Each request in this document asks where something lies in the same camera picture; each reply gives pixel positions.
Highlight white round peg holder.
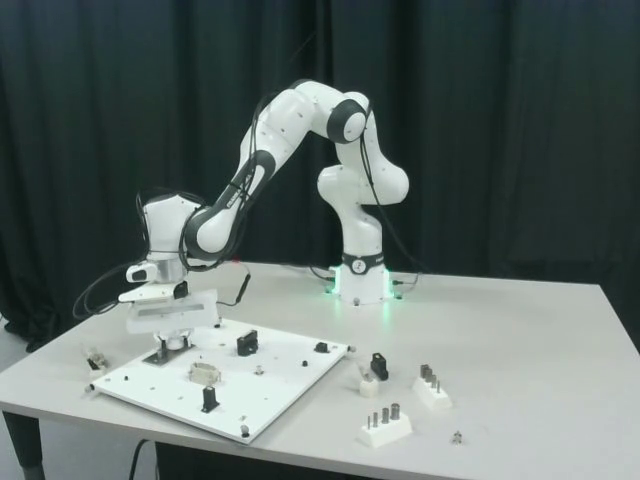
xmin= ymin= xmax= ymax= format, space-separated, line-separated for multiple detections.
xmin=356 ymin=415 xmax=414 ymax=449

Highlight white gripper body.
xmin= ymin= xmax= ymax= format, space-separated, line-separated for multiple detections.
xmin=124 ymin=291 xmax=220 ymax=337

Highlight flat white mounting plate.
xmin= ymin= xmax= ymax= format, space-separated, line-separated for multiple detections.
xmin=118 ymin=282 xmax=176 ymax=304

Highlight black curtains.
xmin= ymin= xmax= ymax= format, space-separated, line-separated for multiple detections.
xmin=0 ymin=0 xmax=640 ymax=351

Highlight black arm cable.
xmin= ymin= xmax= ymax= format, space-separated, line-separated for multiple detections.
xmin=137 ymin=82 xmax=401 ymax=301

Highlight white task board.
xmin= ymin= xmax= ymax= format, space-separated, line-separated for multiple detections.
xmin=89 ymin=314 xmax=351 ymax=445

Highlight dark table leg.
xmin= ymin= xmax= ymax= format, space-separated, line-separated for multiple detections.
xmin=1 ymin=410 xmax=41 ymax=480

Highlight white square peg holder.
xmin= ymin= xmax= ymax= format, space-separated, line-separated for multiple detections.
xmin=410 ymin=375 xmax=454 ymax=411

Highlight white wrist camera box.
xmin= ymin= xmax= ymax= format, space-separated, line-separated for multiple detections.
xmin=125 ymin=263 xmax=156 ymax=284

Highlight black cable under table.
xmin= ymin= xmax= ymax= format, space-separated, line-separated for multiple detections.
xmin=130 ymin=438 xmax=157 ymax=480

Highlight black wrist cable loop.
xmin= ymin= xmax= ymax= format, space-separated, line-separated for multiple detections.
xmin=72 ymin=264 xmax=139 ymax=319

